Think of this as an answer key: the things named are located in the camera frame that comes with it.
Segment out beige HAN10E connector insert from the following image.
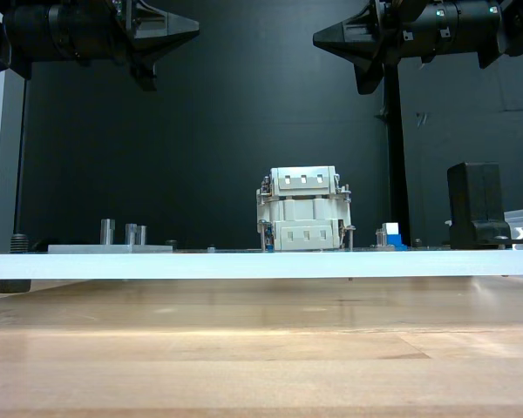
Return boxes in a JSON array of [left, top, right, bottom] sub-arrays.
[[255, 165, 353, 206]]

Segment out beige connector socket housing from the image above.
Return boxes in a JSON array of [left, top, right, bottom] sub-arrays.
[[256, 198, 357, 253]]

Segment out small blue white connector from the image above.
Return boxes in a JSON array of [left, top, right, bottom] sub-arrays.
[[383, 221, 407, 250]]

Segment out black clamp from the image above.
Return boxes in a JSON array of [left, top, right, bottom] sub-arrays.
[[446, 161, 523, 250]]

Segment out grey metal block with posts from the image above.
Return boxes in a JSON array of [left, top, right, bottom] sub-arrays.
[[47, 217, 174, 254]]

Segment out white task board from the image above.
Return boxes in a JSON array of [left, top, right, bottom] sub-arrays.
[[0, 243, 523, 280]]

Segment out black board foot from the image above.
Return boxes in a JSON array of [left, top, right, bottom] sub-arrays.
[[0, 278, 31, 293]]

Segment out black wall post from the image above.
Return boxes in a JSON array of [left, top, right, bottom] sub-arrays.
[[377, 58, 413, 245]]

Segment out black metal frame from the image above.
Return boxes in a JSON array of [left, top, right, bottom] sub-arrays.
[[13, 76, 28, 239]]

